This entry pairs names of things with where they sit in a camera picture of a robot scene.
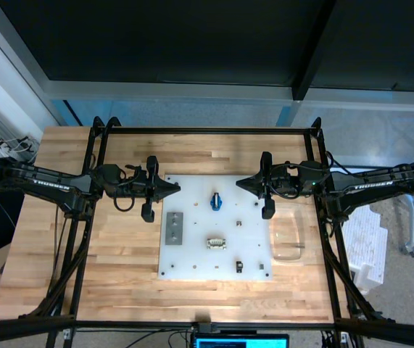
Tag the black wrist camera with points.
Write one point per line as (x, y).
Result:
(140, 175)
(282, 181)

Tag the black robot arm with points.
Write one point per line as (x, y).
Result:
(47, 183)
(373, 185)

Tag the clear plastic tub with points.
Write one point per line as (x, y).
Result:
(286, 239)

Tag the white foam block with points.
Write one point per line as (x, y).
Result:
(366, 246)

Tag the blue laptop screen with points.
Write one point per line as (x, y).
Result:
(239, 342)

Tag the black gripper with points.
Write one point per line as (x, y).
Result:
(151, 165)
(268, 210)

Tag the beige multi-pin connector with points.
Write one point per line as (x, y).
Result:
(217, 243)

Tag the blue round connector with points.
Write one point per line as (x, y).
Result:
(215, 206)

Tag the black aluminium frame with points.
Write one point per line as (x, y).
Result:
(192, 131)

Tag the white taskboard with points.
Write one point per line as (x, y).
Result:
(221, 224)

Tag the black connector housing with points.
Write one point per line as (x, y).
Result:
(239, 266)

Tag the small black camera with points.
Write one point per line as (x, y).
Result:
(206, 327)

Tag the grey metal plate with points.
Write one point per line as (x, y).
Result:
(167, 232)

